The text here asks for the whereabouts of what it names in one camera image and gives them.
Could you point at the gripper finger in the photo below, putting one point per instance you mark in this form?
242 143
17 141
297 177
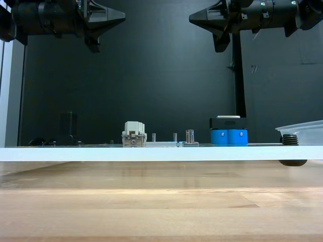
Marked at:
209 25
214 12
106 24
101 10

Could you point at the beige rectangular connector housing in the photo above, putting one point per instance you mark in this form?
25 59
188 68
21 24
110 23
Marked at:
133 133

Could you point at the small metal connector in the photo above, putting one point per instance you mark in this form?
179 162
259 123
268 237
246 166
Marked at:
190 137

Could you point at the clear acrylic block with posts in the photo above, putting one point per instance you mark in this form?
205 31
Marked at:
161 144

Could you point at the black threaded screw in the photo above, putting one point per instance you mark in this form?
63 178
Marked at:
290 140

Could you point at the clear plastic tub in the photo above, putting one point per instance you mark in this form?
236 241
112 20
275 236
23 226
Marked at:
310 133

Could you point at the white task board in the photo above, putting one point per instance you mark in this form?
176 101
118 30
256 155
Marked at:
161 153

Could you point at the black rubber board foot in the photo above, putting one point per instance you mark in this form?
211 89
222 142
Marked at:
292 163

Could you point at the black backdrop post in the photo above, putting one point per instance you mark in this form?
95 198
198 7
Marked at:
239 88

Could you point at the blue D-sub connector mount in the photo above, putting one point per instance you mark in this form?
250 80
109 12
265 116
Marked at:
228 137

